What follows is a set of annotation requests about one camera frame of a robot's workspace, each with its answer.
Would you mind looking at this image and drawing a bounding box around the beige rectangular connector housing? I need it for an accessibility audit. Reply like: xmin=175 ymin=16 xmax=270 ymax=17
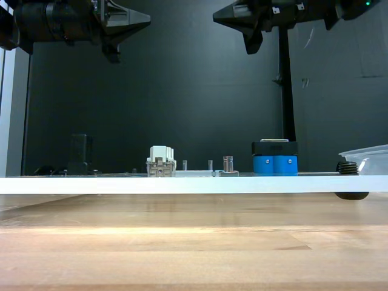
xmin=145 ymin=145 xmax=177 ymax=177

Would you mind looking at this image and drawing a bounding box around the blue black connector housing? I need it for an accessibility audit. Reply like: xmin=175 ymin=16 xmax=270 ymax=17
xmin=251 ymin=138 xmax=299 ymax=176

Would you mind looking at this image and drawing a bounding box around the black vertical column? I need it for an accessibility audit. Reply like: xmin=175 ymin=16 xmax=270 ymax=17
xmin=272 ymin=28 xmax=297 ymax=143

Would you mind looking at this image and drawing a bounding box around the black clamp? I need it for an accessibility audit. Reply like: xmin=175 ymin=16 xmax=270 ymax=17
xmin=62 ymin=133 xmax=99 ymax=176

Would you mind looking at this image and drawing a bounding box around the aluminium clamp block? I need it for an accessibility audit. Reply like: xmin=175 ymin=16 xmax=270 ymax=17
xmin=175 ymin=159 xmax=219 ymax=178

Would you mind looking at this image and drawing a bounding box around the white task board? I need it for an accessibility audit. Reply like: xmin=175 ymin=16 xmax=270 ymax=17
xmin=0 ymin=170 xmax=388 ymax=195

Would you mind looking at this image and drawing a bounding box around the black round screw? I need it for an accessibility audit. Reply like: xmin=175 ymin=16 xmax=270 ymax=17
xmin=336 ymin=161 xmax=360 ymax=176

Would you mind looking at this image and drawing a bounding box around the clear plastic tub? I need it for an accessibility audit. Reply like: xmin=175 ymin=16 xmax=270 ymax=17
xmin=338 ymin=144 xmax=388 ymax=176

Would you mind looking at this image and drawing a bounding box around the black rubber board foot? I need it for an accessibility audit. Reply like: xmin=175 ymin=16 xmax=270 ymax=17
xmin=334 ymin=191 xmax=370 ymax=201

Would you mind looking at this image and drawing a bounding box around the small metal post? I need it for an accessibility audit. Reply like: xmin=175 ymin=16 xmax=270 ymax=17
xmin=218 ymin=155 xmax=240 ymax=177

